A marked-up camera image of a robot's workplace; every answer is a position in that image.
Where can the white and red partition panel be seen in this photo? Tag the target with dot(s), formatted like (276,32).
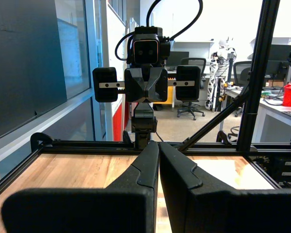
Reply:
(111,36)

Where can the white robot figure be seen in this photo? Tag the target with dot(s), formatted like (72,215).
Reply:
(214,77)

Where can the black aluminium frame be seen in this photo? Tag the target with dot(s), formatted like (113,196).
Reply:
(257,72)

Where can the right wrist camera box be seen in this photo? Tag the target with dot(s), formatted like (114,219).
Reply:
(145,52)

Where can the grey aluminium window frame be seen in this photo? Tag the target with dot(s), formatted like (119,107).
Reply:
(51,116)

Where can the white office desk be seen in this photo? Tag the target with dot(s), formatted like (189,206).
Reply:
(269,116)

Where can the black mesh office chair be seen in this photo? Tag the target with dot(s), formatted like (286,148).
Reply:
(190,110)
(241,71)

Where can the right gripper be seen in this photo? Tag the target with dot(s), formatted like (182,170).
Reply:
(105,94)

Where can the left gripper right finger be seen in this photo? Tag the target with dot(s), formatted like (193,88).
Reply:
(232,211)

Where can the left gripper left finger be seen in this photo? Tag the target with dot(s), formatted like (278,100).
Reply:
(87,211)

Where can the black computer monitor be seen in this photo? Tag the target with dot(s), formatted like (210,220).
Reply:
(279,55)
(179,58)

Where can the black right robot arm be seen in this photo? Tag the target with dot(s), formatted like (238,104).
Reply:
(144,123)

